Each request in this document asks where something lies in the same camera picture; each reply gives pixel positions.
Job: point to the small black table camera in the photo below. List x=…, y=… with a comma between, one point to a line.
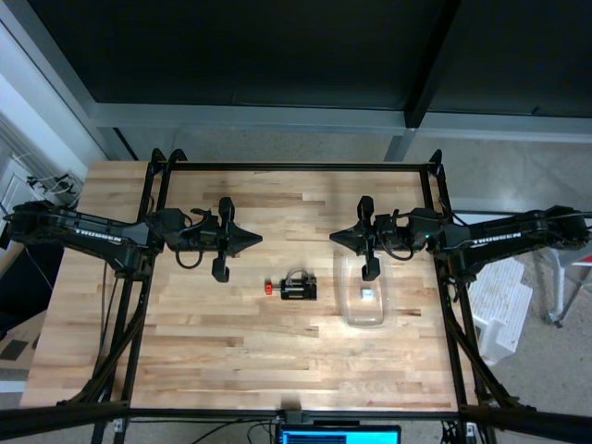
x=291, y=415

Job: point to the screen with blue edge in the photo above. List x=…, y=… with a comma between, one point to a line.
x=337, y=437

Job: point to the black vise with red knob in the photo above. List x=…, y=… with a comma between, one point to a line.
x=300, y=291

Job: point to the grey metal stand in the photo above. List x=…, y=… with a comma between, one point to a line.
x=563, y=277

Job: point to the small white label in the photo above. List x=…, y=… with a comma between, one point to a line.
x=366, y=294

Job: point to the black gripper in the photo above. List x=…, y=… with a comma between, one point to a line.
x=224, y=240
x=370, y=236

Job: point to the brown cardboard box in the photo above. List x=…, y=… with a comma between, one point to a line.
x=28, y=328

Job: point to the black metal table frame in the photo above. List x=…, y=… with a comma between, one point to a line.
x=92, y=409

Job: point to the clear plastic tub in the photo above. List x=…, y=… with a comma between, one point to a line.
x=370, y=314

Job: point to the black upright post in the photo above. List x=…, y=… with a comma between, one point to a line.
x=430, y=60

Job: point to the white foam packing block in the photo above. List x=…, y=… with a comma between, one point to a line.
x=499, y=300

